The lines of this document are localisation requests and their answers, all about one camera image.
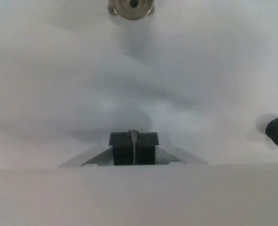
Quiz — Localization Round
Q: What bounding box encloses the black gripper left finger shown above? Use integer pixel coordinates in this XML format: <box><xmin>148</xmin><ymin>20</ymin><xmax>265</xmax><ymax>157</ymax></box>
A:
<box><xmin>58</xmin><ymin>132</ymin><xmax>135</xmax><ymax>169</ymax></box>

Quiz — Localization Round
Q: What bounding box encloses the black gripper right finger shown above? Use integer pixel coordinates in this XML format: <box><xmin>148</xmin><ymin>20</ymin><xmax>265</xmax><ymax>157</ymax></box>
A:
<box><xmin>135</xmin><ymin>132</ymin><xmax>208</xmax><ymax>165</ymax></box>

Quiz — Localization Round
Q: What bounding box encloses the thin metal round peg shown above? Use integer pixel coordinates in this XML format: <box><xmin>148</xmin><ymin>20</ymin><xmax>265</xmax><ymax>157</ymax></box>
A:
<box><xmin>129</xmin><ymin>129</ymin><xmax>139</xmax><ymax>163</ymax></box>

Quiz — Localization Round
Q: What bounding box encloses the white task board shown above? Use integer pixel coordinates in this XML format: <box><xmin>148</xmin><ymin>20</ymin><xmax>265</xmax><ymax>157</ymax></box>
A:
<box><xmin>0</xmin><ymin>0</ymin><xmax>278</xmax><ymax>171</ymax></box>

